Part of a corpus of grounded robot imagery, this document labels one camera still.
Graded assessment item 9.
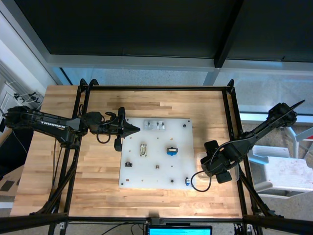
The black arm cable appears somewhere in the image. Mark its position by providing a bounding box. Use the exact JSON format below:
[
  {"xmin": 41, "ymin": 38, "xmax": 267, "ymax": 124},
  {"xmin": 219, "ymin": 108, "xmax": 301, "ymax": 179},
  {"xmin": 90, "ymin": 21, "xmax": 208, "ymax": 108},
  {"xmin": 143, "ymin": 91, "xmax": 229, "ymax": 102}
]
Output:
[{"xmin": 96, "ymin": 111, "xmax": 117, "ymax": 144}]

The clear plastic tub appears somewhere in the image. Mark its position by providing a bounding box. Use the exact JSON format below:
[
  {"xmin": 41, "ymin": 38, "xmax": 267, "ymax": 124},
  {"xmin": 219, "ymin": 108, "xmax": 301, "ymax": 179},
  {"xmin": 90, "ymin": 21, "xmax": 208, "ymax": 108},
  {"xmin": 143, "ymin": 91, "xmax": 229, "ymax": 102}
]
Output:
[{"xmin": 195, "ymin": 151, "xmax": 240, "ymax": 183}]

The blue laptop screen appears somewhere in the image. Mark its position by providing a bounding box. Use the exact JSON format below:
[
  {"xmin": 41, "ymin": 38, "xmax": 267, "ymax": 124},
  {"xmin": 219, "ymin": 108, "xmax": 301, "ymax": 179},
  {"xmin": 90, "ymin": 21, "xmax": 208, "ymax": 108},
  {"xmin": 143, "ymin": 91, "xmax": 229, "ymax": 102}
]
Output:
[{"xmin": 146, "ymin": 225, "xmax": 213, "ymax": 235}]

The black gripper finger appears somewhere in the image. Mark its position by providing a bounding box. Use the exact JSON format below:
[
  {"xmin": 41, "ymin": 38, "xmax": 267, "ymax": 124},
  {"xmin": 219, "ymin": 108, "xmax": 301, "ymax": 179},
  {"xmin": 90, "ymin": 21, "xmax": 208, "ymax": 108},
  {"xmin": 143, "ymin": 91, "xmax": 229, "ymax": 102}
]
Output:
[
  {"xmin": 124, "ymin": 120, "xmax": 141, "ymax": 130},
  {"xmin": 124, "ymin": 129, "xmax": 141, "ymax": 139}
]

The black table camera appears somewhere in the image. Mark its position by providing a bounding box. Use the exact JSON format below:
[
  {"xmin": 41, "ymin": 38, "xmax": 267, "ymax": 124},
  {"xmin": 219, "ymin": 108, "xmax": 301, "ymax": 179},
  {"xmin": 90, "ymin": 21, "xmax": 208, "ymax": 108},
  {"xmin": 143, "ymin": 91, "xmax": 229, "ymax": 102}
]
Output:
[{"xmin": 146, "ymin": 214, "xmax": 164, "ymax": 225}]

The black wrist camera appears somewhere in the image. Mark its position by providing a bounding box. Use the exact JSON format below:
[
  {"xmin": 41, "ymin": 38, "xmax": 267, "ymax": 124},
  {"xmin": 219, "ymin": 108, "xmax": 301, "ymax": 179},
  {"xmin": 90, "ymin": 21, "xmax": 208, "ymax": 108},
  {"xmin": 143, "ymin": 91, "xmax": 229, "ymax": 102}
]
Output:
[{"xmin": 200, "ymin": 155, "xmax": 217, "ymax": 177}]

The white plastic cart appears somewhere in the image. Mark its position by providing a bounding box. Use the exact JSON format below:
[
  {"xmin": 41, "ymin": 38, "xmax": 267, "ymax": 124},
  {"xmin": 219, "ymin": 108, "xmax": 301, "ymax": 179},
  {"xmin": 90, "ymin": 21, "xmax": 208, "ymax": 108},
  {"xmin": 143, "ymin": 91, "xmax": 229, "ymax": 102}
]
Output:
[{"xmin": 249, "ymin": 145, "xmax": 313, "ymax": 199}]

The black aluminium frame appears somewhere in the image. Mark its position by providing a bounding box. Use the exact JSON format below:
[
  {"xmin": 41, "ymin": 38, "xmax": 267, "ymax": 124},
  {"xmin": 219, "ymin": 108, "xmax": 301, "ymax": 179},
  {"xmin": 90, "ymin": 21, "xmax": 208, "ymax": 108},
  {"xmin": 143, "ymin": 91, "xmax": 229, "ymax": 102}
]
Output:
[{"xmin": 0, "ymin": 78, "xmax": 313, "ymax": 235}]

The white metal stand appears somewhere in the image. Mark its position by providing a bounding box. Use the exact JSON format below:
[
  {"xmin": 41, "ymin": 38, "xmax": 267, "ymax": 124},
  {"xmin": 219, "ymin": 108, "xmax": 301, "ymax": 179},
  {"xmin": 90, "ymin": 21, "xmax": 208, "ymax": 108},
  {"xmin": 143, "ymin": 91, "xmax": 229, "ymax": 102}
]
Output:
[{"xmin": 278, "ymin": 122, "xmax": 313, "ymax": 159}]

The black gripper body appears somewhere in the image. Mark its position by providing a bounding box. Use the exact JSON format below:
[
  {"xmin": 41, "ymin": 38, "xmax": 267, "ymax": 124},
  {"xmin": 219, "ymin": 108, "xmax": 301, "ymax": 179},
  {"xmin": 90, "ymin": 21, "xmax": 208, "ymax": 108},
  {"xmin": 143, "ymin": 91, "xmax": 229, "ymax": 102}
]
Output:
[
  {"xmin": 104, "ymin": 107, "xmax": 127, "ymax": 152},
  {"xmin": 204, "ymin": 141, "xmax": 232, "ymax": 184}
]

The black floor box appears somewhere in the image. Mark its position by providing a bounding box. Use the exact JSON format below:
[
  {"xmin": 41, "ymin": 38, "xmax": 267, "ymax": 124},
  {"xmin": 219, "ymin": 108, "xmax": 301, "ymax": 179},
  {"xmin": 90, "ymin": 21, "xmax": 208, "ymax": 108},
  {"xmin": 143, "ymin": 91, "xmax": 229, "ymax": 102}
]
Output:
[{"xmin": 0, "ymin": 127, "xmax": 34, "ymax": 179}]

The white board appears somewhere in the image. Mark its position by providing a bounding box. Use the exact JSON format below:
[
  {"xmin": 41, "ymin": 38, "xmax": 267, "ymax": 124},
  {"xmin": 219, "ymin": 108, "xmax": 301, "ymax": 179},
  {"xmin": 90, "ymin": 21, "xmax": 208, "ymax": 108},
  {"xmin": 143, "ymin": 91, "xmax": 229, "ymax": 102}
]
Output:
[{"xmin": 119, "ymin": 117, "xmax": 197, "ymax": 190}]

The black looped camera cable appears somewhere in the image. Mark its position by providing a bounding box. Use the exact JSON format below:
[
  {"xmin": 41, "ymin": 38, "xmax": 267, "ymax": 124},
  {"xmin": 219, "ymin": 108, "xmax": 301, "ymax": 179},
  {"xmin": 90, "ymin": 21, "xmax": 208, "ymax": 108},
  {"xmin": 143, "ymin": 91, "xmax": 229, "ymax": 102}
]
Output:
[{"xmin": 191, "ymin": 170, "xmax": 212, "ymax": 193}]

